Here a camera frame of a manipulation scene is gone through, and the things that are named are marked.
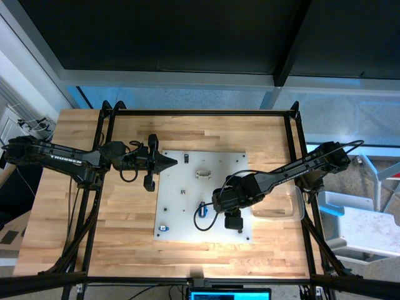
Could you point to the beige multi-pin connector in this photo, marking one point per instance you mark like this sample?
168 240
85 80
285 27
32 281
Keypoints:
203 174

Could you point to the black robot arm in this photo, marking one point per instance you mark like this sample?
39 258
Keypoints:
287 176
62 157

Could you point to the cardboard box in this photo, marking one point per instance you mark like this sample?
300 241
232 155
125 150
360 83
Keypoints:
15 228

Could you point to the white step stool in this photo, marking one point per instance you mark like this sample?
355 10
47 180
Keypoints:
368 225

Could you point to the blue round holder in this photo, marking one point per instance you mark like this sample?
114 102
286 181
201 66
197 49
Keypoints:
198 211

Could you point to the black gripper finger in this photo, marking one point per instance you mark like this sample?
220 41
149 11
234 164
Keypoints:
164 166
164 157

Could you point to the blue mounting block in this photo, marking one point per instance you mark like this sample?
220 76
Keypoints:
167 229

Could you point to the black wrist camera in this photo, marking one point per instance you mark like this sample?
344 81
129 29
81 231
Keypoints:
218 200

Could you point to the small black camera box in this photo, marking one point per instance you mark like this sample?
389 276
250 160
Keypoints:
198 279

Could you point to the black plug silver top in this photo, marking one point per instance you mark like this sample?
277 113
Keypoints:
203 209

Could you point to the white taskboard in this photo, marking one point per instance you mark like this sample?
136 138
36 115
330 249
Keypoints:
181 225

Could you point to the clear plastic tub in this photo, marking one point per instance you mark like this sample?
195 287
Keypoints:
275 203

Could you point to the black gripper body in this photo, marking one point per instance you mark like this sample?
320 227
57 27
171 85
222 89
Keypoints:
233 222
152 162

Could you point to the screen with blue edge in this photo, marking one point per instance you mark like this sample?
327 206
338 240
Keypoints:
228 295

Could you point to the grey metal chair frame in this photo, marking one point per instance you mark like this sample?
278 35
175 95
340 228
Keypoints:
376 187

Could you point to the black table frame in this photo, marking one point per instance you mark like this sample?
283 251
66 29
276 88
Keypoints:
200 113

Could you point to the black wall pillar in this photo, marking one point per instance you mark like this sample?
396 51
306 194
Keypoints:
281 79

